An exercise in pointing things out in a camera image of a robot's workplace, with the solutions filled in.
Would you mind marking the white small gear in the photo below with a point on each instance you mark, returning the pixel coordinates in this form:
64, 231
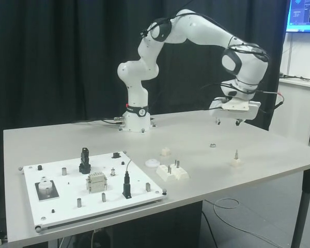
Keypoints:
44, 178

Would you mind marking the thick metal round peg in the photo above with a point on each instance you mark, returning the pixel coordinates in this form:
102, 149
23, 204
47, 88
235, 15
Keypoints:
64, 171
79, 202

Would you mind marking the white cabinet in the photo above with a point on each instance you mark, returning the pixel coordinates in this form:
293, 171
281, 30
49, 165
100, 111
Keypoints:
294, 116

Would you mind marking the small white holder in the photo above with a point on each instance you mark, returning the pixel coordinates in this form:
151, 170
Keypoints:
236, 162
165, 151

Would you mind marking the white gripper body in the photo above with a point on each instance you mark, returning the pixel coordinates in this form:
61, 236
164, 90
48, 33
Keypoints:
253, 109

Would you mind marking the white peg holder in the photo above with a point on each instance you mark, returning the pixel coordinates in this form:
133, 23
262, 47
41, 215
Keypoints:
164, 172
182, 173

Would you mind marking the thin metal round peg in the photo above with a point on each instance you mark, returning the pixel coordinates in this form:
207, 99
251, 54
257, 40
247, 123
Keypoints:
236, 154

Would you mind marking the black curtain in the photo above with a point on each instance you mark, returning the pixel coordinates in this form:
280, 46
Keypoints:
41, 51

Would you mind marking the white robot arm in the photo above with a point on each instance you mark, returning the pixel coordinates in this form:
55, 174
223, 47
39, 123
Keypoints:
196, 28

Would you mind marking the white medium gear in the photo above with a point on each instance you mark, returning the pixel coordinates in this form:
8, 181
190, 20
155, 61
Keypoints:
46, 189

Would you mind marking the metal square peg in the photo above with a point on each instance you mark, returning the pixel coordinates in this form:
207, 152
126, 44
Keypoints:
147, 187

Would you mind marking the black D-SUB plug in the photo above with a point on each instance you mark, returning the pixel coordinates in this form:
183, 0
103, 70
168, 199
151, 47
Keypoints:
84, 161

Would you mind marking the grey rectangular metal connector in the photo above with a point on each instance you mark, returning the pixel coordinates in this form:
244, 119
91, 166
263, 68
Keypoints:
96, 184

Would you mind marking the metal BNC plug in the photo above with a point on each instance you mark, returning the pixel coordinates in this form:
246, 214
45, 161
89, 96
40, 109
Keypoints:
113, 171

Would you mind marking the white large gear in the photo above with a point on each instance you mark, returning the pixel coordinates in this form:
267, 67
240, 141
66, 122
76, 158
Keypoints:
152, 163

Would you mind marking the black equipment box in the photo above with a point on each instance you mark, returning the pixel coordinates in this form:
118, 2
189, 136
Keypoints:
157, 227

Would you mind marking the white task board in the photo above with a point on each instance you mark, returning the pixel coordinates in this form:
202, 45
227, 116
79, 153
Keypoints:
72, 188

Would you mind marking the blue screen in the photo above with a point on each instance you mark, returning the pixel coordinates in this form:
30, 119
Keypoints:
304, 15

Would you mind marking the grey table leg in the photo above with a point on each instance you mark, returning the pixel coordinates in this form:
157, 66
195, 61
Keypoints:
303, 206

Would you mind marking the slim metal peg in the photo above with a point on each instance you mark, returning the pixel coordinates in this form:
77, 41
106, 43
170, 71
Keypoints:
103, 198

